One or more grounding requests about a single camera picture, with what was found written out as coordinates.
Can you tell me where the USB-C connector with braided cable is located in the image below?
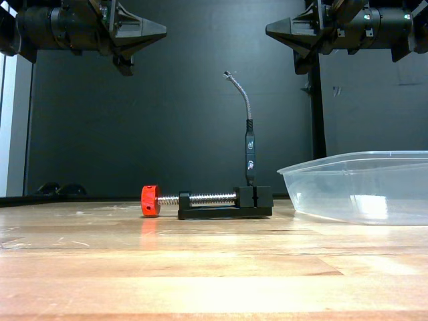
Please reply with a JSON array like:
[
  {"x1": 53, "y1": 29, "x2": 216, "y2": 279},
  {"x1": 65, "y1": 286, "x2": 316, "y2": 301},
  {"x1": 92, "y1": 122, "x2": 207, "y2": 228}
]
[{"x1": 222, "y1": 69, "x2": 257, "y2": 155}]

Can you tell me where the clear plastic tub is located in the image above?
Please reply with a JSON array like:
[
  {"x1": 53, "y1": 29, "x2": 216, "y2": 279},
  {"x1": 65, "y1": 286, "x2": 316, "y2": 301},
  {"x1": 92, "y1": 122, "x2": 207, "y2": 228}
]
[{"x1": 276, "y1": 150, "x2": 428, "y2": 227}]

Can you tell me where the black vise with orange knob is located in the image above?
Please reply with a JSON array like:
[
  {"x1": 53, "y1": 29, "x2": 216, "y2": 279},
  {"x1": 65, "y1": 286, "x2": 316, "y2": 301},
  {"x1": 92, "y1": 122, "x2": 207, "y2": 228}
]
[{"x1": 140, "y1": 184, "x2": 274, "y2": 221}]

